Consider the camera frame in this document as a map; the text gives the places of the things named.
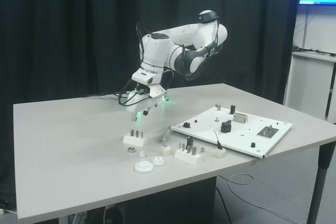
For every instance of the metal BNC plug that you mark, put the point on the metal BNC plug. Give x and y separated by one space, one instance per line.
202 150

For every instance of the white task board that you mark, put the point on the white task board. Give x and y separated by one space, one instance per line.
236 134

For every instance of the white medium gear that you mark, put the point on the white medium gear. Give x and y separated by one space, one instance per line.
158 161

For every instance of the medium metal square peg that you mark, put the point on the medium metal square peg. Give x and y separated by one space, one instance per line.
137 133

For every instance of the thin metal round peg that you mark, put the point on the thin metal round peg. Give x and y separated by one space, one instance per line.
180 147

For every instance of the black cabinet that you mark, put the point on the black cabinet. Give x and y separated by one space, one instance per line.
170 203

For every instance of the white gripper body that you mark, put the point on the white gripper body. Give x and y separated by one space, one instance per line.
136 103

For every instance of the small white bolt holder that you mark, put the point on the small white bolt holder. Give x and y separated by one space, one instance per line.
165 151

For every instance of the white camera box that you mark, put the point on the white camera box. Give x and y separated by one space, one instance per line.
144 77

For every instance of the black curtain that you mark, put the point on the black curtain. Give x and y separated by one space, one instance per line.
78 24

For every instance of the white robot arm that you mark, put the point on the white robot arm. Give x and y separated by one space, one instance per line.
157 48

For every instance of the white cabinet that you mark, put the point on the white cabinet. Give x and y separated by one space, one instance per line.
309 85

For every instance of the white large gear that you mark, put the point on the white large gear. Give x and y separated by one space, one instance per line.
144 167

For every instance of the dark grey table leg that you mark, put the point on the dark grey table leg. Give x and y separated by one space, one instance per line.
319 182

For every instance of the white square peg holder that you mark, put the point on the white square peg holder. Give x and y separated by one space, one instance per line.
134 141

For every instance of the medium metal round peg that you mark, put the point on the medium metal round peg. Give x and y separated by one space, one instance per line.
188 150

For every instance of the large metal square peg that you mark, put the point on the large metal square peg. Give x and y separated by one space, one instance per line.
131 133

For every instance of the metal bolt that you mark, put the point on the metal bolt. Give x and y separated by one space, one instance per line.
165 144

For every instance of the large metal round peg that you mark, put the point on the large metal round peg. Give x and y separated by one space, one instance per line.
194 151

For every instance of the small white plug holder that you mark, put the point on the small white plug holder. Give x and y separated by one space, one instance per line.
219 153

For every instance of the white round peg holder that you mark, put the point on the white round peg holder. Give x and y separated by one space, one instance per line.
187 158

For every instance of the metal nut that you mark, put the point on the metal nut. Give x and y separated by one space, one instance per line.
131 149

